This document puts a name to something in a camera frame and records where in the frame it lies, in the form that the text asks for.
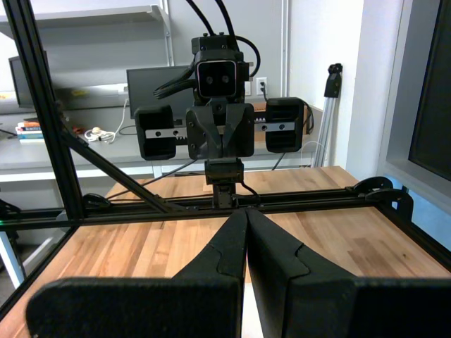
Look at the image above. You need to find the cardboard box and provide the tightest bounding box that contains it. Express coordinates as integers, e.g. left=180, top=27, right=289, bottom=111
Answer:
left=252, top=101, right=315, bottom=144

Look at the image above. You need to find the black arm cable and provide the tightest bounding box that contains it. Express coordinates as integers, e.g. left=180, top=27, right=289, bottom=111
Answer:
left=214, top=0, right=237, bottom=37
left=185, top=0, right=216, bottom=37

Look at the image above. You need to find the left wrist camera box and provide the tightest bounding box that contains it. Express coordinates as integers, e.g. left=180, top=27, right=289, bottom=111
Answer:
left=195, top=59, right=237, bottom=99

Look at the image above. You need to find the dark computer monitor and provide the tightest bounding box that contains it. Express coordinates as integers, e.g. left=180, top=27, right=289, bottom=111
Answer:
left=126, top=65, right=195, bottom=120
left=8, top=55, right=36, bottom=109

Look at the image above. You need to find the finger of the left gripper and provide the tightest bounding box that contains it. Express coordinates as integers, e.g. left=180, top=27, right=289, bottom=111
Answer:
left=222, top=104, right=254, bottom=158
left=185, top=106, right=223, bottom=159

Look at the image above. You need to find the black aluminium frame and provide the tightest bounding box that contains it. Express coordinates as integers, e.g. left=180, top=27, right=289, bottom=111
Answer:
left=0, top=0, right=451, bottom=320

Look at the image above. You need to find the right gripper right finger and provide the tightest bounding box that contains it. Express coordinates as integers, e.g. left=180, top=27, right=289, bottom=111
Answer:
left=246, top=209, right=451, bottom=338

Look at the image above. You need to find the white cable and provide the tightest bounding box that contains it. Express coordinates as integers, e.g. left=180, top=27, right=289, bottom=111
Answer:
left=84, top=98, right=130, bottom=144

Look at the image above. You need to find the white wall shelf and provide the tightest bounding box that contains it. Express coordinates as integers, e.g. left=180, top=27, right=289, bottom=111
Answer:
left=0, top=4, right=173, bottom=68

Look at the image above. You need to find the black looped cable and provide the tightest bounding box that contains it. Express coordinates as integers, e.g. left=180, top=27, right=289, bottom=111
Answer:
left=153, top=66, right=197, bottom=101

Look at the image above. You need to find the grey desk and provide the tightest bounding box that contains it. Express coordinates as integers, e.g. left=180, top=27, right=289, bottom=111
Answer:
left=0, top=105, right=325, bottom=184

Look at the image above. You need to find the folded tripod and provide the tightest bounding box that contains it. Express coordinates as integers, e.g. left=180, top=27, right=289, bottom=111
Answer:
left=313, top=63, right=345, bottom=168

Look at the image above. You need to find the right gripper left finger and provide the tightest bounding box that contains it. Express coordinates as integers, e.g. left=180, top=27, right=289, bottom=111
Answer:
left=26, top=208, right=247, bottom=338

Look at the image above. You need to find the short black cable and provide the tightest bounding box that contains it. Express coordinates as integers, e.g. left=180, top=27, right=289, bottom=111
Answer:
left=235, top=35, right=261, bottom=77

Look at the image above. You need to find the stack of books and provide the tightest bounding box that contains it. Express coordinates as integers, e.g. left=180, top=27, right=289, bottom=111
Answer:
left=16, top=121, right=45, bottom=144

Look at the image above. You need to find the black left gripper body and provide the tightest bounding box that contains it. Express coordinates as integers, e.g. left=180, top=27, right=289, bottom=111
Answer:
left=135, top=97, right=307, bottom=161

